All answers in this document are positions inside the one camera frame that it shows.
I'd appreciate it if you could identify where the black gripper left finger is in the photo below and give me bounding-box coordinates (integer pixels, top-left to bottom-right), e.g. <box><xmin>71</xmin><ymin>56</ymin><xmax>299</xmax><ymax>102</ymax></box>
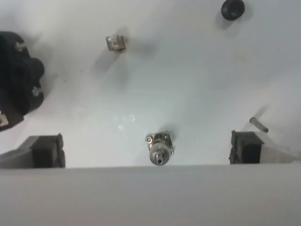
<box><xmin>0</xmin><ymin>132</ymin><xmax>66</xmax><ymax>169</ymax></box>

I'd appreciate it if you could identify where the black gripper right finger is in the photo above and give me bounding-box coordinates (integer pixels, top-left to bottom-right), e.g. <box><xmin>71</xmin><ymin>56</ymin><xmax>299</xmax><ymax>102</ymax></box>
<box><xmin>229</xmin><ymin>129</ymin><xmax>301</xmax><ymax>165</ymax></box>

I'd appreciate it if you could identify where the metal BNC plug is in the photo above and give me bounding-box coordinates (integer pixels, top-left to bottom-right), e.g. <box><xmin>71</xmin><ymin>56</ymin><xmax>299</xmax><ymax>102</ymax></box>
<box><xmin>149</xmin><ymin>142</ymin><xmax>171</xmax><ymax>166</ymax></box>

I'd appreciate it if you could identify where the black D-SUB plug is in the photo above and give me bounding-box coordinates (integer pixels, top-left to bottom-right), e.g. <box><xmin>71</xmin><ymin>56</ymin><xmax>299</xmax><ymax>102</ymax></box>
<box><xmin>0</xmin><ymin>30</ymin><xmax>46</xmax><ymax>118</ymax></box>

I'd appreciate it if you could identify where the white task board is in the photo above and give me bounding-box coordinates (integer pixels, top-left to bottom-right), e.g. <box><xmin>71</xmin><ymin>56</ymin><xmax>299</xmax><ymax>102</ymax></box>
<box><xmin>0</xmin><ymin>0</ymin><xmax>301</xmax><ymax>169</ymax></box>

